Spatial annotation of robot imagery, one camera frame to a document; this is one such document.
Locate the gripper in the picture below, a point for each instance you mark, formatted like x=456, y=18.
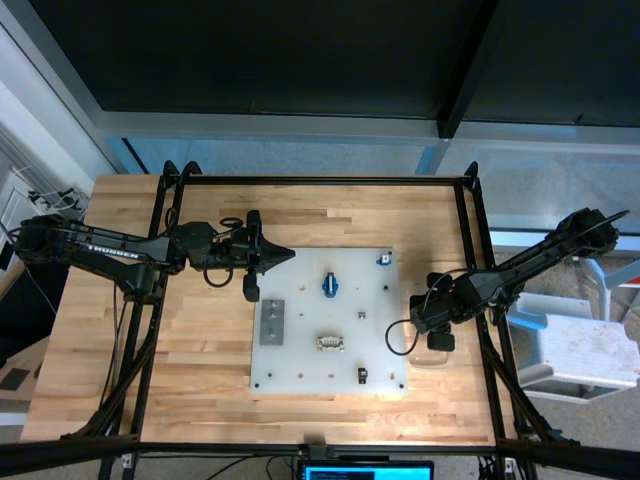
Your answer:
x=435, y=310
x=255, y=250

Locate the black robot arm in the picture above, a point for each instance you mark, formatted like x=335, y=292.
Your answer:
x=540, y=255
x=115, y=252

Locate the small blue white connector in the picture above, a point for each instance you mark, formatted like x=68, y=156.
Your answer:
x=384, y=259

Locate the black connector block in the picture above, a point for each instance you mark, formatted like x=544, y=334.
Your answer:
x=363, y=376

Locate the beige HAN10E hub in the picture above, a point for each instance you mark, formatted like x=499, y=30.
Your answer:
x=331, y=343

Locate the clear plastic tub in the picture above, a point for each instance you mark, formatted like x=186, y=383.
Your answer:
x=425, y=361

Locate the grey metal plate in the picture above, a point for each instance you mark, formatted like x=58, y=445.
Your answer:
x=265, y=340

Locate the white plastic board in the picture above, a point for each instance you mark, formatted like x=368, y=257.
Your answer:
x=300, y=350

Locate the grey step stool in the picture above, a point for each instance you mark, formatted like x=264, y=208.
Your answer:
x=575, y=350

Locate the laptop screen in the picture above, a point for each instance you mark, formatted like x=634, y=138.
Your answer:
x=365, y=472

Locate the red and white object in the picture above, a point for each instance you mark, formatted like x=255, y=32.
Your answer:
x=631, y=284

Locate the cardboard box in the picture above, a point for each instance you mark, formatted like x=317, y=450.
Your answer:
x=25, y=357

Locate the black table frame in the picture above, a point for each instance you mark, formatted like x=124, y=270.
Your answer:
x=300, y=179

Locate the grey aluminium wall frame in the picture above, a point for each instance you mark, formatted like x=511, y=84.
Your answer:
x=250, y=122

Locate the light blue metal frame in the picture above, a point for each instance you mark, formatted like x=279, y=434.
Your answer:
x=606, y=300

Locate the black table-level camera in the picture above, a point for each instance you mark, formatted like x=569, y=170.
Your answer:
x=316, y=452

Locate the black wall post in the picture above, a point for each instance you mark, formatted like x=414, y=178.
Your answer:
x=465, y=75

